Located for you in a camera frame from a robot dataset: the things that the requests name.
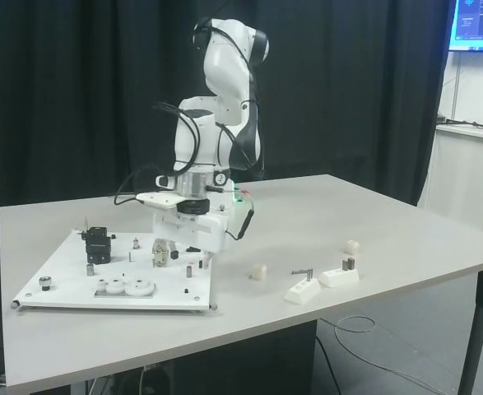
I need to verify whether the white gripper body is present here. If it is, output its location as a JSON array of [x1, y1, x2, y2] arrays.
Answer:
[[152, 211, 231, 253]]

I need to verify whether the white round peg holder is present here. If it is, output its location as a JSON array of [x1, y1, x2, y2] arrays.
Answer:
[[282, 278, 321, 306]]

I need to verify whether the white square peg holder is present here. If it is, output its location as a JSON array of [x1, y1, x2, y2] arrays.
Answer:
[[318, 268, 361, 290]]

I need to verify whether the white large gear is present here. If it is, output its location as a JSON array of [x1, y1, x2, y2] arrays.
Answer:
[[124, 278, 154, 299]]

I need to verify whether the flat white mounting plate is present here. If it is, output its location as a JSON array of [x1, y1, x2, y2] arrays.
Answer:
[[136, 192, 189, 209]]

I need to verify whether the black D-SUB plug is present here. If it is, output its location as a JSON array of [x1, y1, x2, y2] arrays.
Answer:
[[83, 225, 114, 265]]

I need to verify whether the black box under table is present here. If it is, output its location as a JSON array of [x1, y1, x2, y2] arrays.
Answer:
[[158, 318, 318, 395]]

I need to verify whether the white task board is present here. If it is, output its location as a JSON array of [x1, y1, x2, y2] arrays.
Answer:
[[10, 227, 220, 314]]

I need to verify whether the black curtain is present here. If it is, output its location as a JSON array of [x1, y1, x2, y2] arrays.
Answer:
[[0, 0, 458, 248]]

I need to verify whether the white cabinet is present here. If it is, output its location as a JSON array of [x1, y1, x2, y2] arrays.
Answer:
[[419, 122, 483, 240]]

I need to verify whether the dark grey table leg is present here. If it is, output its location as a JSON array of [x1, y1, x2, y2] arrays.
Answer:
[[457, 263, 483, 395]]

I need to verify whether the blue screen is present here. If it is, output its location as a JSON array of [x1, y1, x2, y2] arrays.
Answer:
[[448, 0, 483, 53]]

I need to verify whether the thin black rod on wire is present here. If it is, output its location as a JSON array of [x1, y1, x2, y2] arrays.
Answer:
[[207, 184, 256, 242]]

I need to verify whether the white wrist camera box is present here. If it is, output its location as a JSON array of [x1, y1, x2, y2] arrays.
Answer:
[[155, 174, 181, 191]]

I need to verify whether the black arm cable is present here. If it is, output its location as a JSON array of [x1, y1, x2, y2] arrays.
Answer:
[[114, 18, 267, 207]]

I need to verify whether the black floor cable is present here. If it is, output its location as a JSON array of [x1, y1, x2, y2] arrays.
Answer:
[[314, 335, 349, 395]]

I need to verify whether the grey floor cable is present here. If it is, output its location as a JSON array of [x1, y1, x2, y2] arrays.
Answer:
[[332, 315, 483, 395]]

